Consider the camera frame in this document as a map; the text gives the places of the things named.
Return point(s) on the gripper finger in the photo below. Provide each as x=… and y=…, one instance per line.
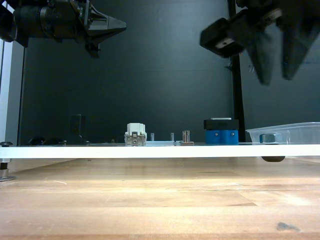
x=105, y=35
x=262, y=57
x=297, y=45
x=102, y=22

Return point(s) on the silver hex nut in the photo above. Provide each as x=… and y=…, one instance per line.
x=271, y=138

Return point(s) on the black connector box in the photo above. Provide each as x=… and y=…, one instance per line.
x=221, y=124

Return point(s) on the clear plastic tub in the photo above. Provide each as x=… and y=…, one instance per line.
x=305, y=132

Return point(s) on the grey connector housing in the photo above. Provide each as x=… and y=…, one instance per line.
x=135, y=133

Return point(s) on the metal slotted connector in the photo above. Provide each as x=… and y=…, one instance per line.
x=187, y=137

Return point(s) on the small clear pin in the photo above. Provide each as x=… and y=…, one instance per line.
x=172, y=136
x=152, y=136

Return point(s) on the black dome knob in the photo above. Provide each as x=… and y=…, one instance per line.
x=36, y=140
x=55, y=141

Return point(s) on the clear plastic bar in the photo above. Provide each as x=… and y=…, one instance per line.
x=160, y=143

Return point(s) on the white board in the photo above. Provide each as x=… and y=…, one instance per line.
x=160, y=151

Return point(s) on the black board corner screw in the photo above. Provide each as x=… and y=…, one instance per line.
x=6, y=143

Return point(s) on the silver levelling foot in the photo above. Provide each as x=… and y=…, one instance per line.
x=4, y=173

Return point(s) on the black aluminium frame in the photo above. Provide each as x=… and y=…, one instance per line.
x=238, y=100

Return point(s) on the blue mount block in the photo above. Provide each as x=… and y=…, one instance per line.
x=221, y=138

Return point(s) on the black upright bracket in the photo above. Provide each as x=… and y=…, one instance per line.
x=76, y=125

